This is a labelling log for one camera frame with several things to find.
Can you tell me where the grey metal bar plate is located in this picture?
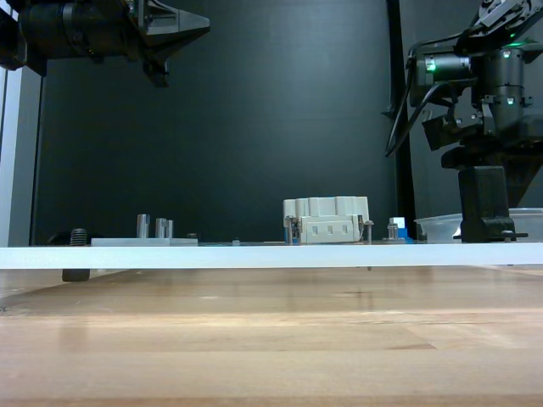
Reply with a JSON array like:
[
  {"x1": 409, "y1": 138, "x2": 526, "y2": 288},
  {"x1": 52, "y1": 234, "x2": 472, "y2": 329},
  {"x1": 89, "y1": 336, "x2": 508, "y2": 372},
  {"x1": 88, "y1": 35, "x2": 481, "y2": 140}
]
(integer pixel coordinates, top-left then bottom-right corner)
[{"x1": 91, "y1": 237, "x2": 199, "y2": 247}]

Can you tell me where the white taskboard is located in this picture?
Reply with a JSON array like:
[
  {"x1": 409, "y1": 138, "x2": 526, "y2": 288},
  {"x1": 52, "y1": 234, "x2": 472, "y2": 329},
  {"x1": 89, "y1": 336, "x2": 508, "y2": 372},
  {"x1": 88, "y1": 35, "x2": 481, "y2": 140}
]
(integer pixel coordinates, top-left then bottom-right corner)
[{"x1": 0, "y1": 243, "x2": 543, "y2": 270}]

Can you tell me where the black block holder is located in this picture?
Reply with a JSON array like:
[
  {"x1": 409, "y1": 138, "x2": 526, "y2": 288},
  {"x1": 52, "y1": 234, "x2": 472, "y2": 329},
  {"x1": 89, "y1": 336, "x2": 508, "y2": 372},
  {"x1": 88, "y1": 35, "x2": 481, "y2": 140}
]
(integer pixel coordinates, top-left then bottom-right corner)
[{"x1": 453, "y1": 166, "x2": 529, "y2": 243}]

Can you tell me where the clear plastic tub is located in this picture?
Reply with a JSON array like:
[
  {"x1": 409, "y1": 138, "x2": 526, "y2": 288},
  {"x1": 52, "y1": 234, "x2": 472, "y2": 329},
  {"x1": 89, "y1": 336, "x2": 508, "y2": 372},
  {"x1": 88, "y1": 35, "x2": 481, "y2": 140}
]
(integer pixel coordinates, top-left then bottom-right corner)
[{"x1": 414, "y1": 207, "x2": 543, "y2": 243}]

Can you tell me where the blue and white socket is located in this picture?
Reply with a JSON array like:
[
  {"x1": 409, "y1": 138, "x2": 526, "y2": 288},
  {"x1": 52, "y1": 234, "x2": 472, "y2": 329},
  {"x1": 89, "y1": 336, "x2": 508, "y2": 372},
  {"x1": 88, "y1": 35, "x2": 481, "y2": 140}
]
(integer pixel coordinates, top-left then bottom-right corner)
[{"x1": 388, "y1": 216, "x2": 415, "y2": 243}]

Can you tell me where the beige connector housing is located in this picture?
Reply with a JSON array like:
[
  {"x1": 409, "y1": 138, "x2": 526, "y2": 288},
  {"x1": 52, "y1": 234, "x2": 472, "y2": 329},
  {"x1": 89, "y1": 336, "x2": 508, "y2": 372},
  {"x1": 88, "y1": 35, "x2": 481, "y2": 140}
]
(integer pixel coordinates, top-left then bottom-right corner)
[{"x1": 283, "y1": 196, "x2": 369, "y2": 245}]

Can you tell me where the black board screw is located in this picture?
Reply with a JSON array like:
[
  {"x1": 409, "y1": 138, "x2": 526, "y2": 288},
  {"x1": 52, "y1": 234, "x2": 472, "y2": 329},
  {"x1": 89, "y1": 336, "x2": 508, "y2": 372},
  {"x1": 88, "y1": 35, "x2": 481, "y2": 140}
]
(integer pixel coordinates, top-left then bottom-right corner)
[{"x1": 62, "y1": 228, "x2": 90, "y2": 283}]

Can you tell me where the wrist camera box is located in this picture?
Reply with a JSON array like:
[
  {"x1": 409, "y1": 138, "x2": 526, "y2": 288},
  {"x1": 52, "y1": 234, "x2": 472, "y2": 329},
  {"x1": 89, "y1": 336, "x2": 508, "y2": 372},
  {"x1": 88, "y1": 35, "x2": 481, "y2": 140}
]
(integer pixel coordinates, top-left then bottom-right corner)
[{"x1": 423, "y1": 116, "x2": 451, "y2": 153}]

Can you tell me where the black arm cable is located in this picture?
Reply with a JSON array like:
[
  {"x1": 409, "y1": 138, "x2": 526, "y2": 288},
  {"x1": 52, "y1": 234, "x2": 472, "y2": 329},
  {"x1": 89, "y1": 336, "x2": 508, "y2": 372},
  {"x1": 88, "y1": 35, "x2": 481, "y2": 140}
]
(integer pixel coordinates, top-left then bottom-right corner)
[{"x1": 383, "y1": 36, "x2": 467, "y2": 158}]

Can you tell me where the black partition post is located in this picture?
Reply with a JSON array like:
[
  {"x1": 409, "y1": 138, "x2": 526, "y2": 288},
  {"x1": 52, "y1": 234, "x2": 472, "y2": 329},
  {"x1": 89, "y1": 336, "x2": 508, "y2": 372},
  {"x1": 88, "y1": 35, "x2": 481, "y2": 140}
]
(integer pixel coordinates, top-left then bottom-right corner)
[{"x1": 384, "y1": 0, "x2": 416, "y2": 245}]

